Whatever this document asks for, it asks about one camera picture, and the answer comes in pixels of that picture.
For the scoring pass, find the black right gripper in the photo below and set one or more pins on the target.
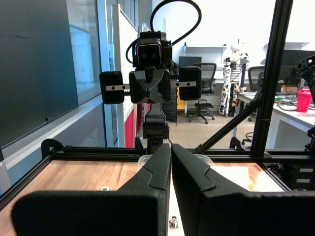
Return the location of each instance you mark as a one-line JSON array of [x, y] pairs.
[[112, 97]]

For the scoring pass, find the small grey terminal block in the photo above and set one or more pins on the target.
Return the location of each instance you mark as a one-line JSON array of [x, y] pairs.
[[173, 222]]

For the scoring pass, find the black office chair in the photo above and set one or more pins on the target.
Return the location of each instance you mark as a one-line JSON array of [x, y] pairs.
[[205, 73]]

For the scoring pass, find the dark computer monitor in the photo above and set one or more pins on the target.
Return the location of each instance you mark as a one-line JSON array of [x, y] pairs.
[[189, 61], [295, 59]]

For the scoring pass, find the red plastic container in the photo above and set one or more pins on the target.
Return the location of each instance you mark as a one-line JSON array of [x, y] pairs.
[[304, 100]]

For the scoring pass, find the black padded cover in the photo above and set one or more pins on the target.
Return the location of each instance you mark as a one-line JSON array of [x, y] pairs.
[[172, 110]]

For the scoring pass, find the red cabinet panel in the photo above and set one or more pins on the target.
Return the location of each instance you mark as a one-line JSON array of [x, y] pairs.
[[129, 127]]

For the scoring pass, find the white and black robot figure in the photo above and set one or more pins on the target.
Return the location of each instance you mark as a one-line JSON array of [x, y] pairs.
[[231, 73]]

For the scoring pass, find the clear plastic tub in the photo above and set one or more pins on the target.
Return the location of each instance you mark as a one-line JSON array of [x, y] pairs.
[[142, 162]]

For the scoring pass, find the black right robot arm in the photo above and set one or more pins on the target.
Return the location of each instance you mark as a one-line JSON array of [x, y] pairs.
[[155, 130]]

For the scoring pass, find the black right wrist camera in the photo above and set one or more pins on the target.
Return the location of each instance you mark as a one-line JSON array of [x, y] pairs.
[[148, 52]]

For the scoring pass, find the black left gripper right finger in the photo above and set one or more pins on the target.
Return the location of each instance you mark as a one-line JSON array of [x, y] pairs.
[[246, 214]]

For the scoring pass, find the white office desk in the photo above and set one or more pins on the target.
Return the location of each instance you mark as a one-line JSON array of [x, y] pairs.
[[290, 118]]

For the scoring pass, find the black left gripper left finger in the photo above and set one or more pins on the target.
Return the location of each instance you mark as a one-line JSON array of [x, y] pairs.
[[98, 214]]

